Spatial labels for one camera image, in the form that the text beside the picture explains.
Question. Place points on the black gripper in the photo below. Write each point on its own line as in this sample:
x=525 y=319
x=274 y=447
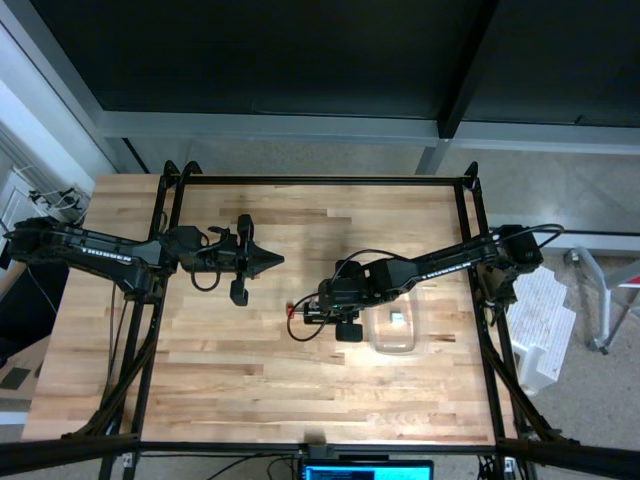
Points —
x=232 y=255
x=348 y=333

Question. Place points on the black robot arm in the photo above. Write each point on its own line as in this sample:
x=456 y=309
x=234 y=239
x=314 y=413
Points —
x=450 y=265
x=100 y=247

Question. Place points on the small white block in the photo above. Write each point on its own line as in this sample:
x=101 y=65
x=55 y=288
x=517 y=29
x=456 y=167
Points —
x=396 y=317

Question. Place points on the clear plastic tub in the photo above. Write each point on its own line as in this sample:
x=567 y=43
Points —
x=400 y=345

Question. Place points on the black clamp with red knob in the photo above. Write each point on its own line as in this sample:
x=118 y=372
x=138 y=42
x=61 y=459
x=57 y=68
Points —
x=291 y=310

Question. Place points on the laptop screen with blue edge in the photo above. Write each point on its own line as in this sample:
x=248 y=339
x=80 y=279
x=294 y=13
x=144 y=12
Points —
x=365 y=472

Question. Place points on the white ribbed plastic stand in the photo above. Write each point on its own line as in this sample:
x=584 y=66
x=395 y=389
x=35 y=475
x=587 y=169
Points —
x=540 y=320

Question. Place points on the black storage case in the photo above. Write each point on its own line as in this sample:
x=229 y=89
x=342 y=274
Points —
x=25 y=310

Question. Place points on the cardboard box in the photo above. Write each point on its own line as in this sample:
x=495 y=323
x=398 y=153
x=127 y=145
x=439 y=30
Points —
x=25 y=360

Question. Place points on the grey metal stand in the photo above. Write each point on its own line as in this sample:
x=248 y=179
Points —
x=606 y=310

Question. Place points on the black aluminium table frame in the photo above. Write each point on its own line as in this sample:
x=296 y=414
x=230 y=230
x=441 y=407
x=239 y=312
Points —
x=320 y=180

